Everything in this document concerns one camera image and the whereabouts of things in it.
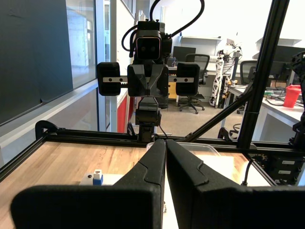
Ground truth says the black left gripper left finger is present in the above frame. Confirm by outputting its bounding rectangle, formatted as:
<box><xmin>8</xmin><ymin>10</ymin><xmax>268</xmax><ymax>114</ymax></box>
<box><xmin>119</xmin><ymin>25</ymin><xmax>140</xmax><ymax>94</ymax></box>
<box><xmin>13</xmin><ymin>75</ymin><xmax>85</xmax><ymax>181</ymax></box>
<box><xmin>10</xmin><ymin>139</ymin><xmax>166</xmax><ymax>229</ymax></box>

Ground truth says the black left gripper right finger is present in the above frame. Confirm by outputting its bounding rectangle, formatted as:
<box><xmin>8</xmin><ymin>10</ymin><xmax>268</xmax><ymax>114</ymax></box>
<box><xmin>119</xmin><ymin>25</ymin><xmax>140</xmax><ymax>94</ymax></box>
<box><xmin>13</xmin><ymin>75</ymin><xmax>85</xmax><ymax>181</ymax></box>
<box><xmin>166</xmin><ymin>139</ymin><xmax>305</xmax><ymax>229</ymax></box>

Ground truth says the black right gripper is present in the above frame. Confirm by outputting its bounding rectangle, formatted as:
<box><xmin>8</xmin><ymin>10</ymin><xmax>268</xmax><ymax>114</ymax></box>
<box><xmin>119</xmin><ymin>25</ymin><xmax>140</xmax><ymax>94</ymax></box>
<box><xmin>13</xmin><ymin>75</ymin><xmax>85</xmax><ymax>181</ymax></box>
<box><xmin>96</xmin><ymin>59</ymin><xmax>201</xmax><ymax>97</ymax></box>

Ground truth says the small blue white connector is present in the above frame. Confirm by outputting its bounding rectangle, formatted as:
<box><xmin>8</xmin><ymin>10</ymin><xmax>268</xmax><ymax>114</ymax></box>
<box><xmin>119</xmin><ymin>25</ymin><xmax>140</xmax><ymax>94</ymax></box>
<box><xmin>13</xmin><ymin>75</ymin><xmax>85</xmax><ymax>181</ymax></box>
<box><xmin>92</xmin><ymin>168</ymin><xmax>104</xmax><ymax>186</ymax></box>

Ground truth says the yellow cabinet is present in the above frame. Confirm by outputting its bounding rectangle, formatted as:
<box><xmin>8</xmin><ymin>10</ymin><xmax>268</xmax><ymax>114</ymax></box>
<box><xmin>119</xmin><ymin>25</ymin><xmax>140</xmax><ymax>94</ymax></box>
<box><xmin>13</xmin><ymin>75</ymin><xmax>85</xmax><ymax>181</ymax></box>
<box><xmin>168</xmin><ymin>82</ymin><xmax>177</xmax><ymax>99</ymax></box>

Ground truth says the white task board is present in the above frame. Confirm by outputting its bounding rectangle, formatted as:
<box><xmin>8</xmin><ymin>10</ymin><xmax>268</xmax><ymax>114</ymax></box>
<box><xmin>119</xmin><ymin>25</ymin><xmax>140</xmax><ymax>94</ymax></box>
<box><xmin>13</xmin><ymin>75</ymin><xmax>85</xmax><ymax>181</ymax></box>
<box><xmin>80</xmin><ymin>155</ymin><xmax>241</xmax><ymax>229</ymax></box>

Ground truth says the black computer monitor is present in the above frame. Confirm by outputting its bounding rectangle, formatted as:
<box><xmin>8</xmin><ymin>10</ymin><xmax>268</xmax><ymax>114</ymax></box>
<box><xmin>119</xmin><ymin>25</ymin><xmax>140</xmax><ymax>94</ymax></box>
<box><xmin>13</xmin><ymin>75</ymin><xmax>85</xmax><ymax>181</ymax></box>
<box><xmin>271</xmin><ymin>45</ymin><xmax>305</xmax><ymax>81</ymax></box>
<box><xmin>173</xmin><ymin>46</ymin><xmax>197</xmax><ymax>63</ymax></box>

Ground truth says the black office chair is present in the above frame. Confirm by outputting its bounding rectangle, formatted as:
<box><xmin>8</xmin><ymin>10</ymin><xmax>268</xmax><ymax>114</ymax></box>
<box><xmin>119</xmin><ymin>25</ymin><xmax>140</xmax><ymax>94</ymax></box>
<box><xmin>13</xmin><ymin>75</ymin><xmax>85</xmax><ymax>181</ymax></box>
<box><xmin>177</xmin><ymin>53</ymin><xmax>211</xmax><ymax>115</ymax></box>
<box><xmin>239</xmin><ymin>60</ymin><xmax>258</xmax><ymax>86</ymax></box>

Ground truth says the black electronics box with labels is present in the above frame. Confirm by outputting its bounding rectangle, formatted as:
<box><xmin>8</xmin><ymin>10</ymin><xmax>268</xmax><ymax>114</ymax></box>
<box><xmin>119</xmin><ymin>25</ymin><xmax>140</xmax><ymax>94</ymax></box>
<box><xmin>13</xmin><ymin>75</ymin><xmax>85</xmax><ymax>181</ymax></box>
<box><xmin>271</xmin><ymin>155</ymin><xmax>302</xmax><ymax>186</ymax></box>

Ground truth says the clear plastic tub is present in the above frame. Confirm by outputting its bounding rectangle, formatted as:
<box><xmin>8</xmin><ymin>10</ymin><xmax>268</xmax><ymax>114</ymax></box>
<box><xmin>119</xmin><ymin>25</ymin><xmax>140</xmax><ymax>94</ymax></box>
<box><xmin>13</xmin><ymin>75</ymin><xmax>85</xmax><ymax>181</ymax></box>
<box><xmin>145</xmin><ymin>142</ymin><xmax>221</xmax><ymax>158</ymax></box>

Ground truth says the white lattice structure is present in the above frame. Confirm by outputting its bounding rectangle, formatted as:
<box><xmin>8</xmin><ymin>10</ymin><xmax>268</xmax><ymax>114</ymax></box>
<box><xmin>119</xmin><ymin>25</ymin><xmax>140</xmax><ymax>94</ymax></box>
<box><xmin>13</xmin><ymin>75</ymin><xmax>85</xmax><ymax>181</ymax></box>
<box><xmin>209</xmin><ymin>39</ymin><xmax>243</xmax><ymax>110</ymax></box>

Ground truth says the white desk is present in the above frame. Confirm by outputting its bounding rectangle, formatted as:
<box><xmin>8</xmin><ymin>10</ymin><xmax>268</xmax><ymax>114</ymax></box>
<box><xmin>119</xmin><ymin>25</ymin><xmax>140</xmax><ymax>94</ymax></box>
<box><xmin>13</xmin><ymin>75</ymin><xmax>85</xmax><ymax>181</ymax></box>
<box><xmin>224</xmin><ymin>84</ymin><xmax>305</xmax><ymax>144</ymax></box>

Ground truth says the red bin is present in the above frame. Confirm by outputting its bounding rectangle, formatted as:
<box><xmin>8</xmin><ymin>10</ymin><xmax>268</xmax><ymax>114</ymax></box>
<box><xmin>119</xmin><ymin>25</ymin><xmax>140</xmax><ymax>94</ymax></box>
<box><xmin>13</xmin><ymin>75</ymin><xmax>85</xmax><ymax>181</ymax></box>
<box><xmin>283</xmin><ymin>84</ymin><xmax>302</xmax><ymax>109</ymax></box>

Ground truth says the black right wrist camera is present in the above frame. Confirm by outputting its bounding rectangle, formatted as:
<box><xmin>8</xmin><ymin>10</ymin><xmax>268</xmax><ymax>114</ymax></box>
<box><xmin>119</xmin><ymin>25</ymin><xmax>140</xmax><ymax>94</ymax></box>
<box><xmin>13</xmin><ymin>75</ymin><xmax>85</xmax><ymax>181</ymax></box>
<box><xmin>135</xmin><ymin>21</ymin><xmax>173</xmax><ymax>61</ymax></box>

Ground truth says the black cable with plug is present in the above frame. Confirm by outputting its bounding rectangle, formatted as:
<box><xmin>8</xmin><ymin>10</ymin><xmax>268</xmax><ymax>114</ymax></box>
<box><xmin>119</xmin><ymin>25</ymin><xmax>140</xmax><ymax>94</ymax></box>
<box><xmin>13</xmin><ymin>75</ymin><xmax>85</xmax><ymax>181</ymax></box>
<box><xmin>241</xmin><ymin>158</ymin><xmax>255</xmax><ymax>186</ymax></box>

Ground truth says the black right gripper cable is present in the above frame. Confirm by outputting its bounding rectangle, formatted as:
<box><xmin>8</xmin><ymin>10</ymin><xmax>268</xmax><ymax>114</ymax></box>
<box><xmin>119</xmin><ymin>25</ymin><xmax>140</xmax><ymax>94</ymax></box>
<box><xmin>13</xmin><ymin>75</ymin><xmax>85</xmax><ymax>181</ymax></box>
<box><xmin>149</xmin><ymin>0</ymin><xmax>206</xmax><ymax>38</ymax></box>
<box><xmin>121</xmin><ymin>23</ymin><xmax>139</xmax><ymax>58</ymax></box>

